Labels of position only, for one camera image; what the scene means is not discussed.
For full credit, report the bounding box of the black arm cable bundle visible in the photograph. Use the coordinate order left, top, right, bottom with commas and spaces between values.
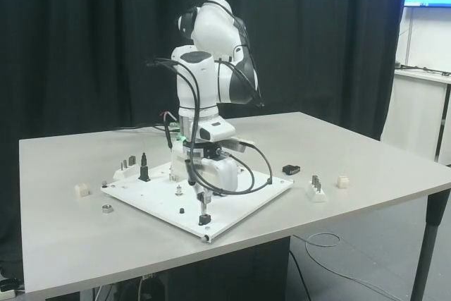
146, 0, 274, 198

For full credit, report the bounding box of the white square peg holder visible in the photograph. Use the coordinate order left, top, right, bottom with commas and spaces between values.
113, 166, 142, 180

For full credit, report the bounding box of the black floor cable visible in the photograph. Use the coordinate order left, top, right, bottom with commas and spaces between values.
288, 248, 313, 301

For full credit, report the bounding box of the black table leg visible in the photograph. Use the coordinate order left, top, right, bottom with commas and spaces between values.
411, 200, 445, 301

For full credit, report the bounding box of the black base cable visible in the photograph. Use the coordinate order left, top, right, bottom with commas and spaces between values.
116, 123, 171, 132

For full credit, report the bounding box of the white round peg holder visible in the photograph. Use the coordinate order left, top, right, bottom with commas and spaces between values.
304, 183, 328, 204

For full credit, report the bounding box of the black curtain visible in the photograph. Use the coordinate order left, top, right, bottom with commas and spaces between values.
0, 0, 412, 274

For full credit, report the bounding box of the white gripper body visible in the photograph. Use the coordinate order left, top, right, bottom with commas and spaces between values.
171, 151, 244, 197

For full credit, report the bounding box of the thin pale floor cable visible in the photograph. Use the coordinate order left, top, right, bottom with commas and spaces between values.
304, 232, 375, 301

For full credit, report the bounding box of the white task board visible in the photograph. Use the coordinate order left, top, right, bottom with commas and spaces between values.
100, 159, 295, 245

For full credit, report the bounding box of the black USB plug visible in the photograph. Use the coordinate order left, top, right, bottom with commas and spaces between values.
138, 140, 151, 182

